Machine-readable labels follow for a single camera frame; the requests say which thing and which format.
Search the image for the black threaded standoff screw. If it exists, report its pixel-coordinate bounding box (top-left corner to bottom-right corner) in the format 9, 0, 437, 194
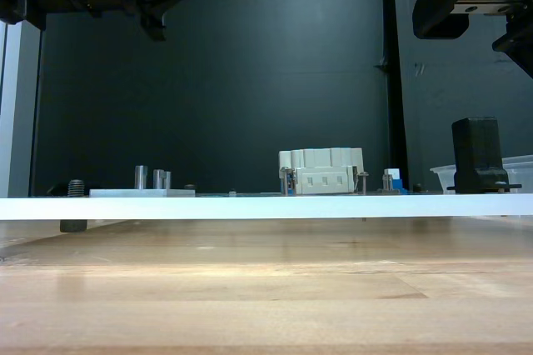
60, 179, 87, 234

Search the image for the black vertical post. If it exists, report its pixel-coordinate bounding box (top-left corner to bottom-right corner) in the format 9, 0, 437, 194
376, 0, 410, 189

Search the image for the beige connector housing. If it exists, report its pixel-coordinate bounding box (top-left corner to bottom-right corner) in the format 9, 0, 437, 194
277, 147, 366, 196

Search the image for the clear plastic tub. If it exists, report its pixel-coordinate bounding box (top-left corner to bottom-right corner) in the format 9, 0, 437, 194
430, 155, 533, 196

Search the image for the black plug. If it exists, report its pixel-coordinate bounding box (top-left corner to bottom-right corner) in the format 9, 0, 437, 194
446, 117, 524, 195

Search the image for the grey metal bar plate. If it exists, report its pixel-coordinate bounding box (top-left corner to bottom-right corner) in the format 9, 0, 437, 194
89, 187, 197, 198

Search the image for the white taskboard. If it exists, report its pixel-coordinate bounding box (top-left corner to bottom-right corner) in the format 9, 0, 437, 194
0, 190, 533, 222

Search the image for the small blue white connector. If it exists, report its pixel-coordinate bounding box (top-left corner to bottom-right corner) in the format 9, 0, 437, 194
385, 167, 404, 195

